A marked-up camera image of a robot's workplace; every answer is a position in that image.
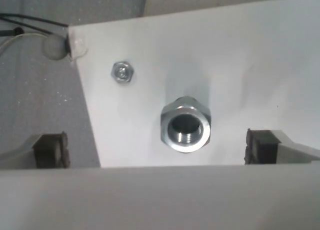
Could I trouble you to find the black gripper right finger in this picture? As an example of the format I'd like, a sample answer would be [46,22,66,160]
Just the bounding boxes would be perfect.
[242,127,320,166]

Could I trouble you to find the thin black cable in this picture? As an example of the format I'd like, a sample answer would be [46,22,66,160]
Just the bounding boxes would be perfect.
[0,16,69,28]
[0,12,70,26]

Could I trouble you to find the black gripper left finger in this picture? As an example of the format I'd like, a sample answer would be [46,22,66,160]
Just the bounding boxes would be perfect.
[0,131,71,169]

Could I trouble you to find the white task board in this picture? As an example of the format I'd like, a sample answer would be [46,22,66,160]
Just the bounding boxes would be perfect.
[66,0,320,169]

